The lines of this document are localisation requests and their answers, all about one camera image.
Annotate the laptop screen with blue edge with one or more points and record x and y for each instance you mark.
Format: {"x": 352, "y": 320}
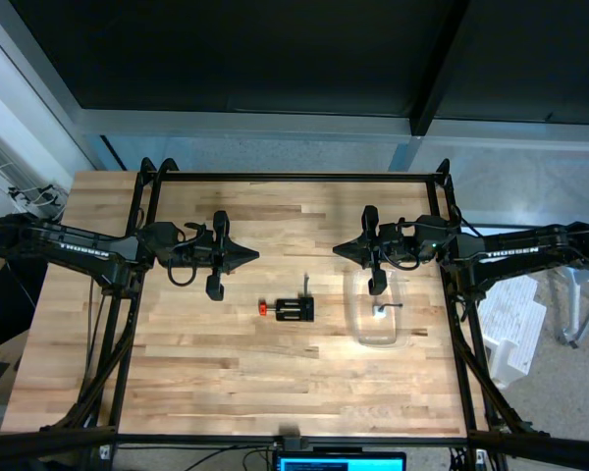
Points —
{"x": 338, "y": 462}

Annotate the black vise with red knob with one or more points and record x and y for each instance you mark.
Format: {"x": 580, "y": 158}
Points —
{"x": 294, "y": 310}

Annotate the clear plastic tub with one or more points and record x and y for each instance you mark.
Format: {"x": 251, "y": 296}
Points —
{"x": 402, "y": 333}

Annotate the white foam packing block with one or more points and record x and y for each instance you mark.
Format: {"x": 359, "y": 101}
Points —
{"x": 513, "y": 324}

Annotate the grey metal stand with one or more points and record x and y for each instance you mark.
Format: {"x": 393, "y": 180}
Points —
{"x": 572, "y": 304}

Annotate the small white block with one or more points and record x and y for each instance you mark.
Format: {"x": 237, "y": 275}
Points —
{"x": 379, "y": 315}

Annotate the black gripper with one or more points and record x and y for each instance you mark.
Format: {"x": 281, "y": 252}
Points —
{"x": 219, "y": 284}
{"x": 378, "y": 282}

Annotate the black metal frame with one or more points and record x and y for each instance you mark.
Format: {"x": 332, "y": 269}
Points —
{"x": 294, "y": 175}

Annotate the black table level camera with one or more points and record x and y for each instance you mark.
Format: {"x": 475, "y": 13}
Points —
{"x": 293, "y": 441}

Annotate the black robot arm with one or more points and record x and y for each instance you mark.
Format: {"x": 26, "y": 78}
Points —
{"x": 78, "y": 247}
{"x": 510, "y": 252}

